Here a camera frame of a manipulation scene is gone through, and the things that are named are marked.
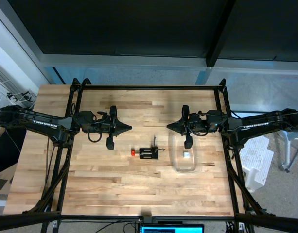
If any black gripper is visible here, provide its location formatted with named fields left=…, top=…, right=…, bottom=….
left=97, top=106, right=133, bottom=150
left=166, top=106, right=202, bottom=150

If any black vise with red knob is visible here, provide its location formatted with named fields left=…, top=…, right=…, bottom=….
left=131, top=147, right=159, bottom=160

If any clear plastic tub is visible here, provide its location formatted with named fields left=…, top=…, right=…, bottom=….
left=168, top=134, right=201, bottom=174

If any white step stool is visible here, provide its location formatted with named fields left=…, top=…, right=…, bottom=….
left=239, top=135, right=275, bottom=194

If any black vertical pillar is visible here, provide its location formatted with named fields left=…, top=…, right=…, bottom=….
left=206, top=0, right=237, bottom=68

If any laptop screen with blue edge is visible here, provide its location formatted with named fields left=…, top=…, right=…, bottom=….
left=138, top=223, right=205, bottom=233

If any grey metal stand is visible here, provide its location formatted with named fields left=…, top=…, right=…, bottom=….
left=272, top=132, right=298, bottom=173

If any black bag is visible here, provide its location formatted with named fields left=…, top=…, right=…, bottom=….
left=0, top=126, right=27, bottom=179

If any white cabinet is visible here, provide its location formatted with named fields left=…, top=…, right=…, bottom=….
left=0, top=80, right=36, bottom=115

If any cardboard box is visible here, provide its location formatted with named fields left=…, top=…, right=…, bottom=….
left=0, top=163, right=18, bottom=195

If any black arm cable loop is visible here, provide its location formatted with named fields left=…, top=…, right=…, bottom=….
left=87, top=130, right=103, bottom=143
left=187, top=112, right=210, bottom=137

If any black aluminium table frame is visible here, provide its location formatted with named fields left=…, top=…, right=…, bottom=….
left=0, top=77, right=298, bottom=233

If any black curved frame bracket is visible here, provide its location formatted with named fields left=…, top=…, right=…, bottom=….
left=71, top=77, right=81, bottom=94
left=81, top=77, right=92, bottom=92
left=218, top=78, right=228, bottom=92

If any black table-level camera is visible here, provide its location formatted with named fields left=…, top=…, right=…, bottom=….
left=140, top=215, right=156, bottom=224

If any black and white cable bundle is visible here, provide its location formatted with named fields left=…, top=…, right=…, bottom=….
left=5, top=90, right=35, bottom=103

